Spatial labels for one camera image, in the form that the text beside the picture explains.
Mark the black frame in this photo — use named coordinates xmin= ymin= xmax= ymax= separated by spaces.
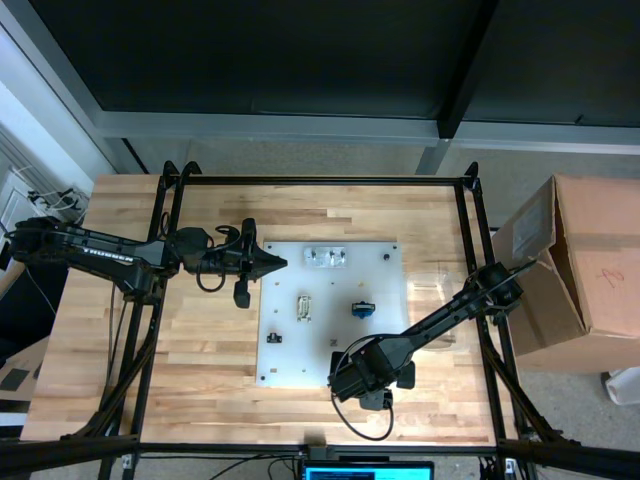
xmin=0 ymin=159 xmax=640 ymax=480

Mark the clear steel peg fitting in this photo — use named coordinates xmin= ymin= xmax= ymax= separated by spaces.
xmin=301 ymin=245 xmax=349 ymax=270

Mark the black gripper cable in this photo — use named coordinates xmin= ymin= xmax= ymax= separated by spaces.
xmin=329 ymin=388 xmax=397 ymax=442

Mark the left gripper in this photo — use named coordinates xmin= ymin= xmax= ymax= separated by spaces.
xmin=198 ymin=217 xmax=289 ymax=309

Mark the blue screen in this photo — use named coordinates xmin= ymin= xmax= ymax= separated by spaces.
xmin=299 ymin=460 xmax=436 ymax=480

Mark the clear plastic container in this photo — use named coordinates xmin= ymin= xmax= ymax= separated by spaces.
xmin=406 ymin=269 xmax=472 ymax=352

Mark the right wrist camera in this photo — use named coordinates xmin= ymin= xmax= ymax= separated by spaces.
xmin=358 ymin=388 xmax=395 ymax=412

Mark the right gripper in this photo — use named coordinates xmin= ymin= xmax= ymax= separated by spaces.
xmin=326 ymin=344 xmax=417 ymax=402

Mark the cardboard box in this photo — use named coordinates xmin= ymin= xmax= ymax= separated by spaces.
xmin=491 ymin=172 xmax=640 ymax=376

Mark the white task board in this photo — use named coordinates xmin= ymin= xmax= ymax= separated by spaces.
xmin=255 ymin=241 xmax=406 ymax=389

